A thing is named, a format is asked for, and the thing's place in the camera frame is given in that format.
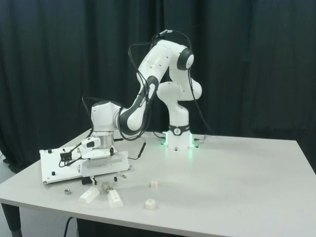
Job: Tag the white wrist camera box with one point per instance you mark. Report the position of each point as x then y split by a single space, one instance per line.
90 143

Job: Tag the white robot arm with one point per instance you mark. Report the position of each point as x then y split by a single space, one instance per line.
158 61

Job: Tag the small white cube holder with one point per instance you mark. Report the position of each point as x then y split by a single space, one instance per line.
153 183
149 204

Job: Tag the long white peg holder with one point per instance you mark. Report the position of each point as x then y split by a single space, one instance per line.
89 195
115 199

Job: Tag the black D-SUB plug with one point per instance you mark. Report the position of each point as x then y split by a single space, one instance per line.
85 181

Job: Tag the grey waterproof plug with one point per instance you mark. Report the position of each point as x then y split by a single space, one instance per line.
106 186

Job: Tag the metal hexagonal bolt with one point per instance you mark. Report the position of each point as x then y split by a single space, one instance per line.
67 191

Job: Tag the white task board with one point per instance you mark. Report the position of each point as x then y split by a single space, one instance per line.
55 165

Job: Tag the black table leg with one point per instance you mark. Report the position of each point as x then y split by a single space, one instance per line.
10 219

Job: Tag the small grey plug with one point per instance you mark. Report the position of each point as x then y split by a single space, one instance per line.
122 176

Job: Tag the black cabinet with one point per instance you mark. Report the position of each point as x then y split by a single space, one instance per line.
86 232

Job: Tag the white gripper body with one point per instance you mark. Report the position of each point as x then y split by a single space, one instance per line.
103 169

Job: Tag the black curtain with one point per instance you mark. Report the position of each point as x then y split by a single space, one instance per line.
49 49

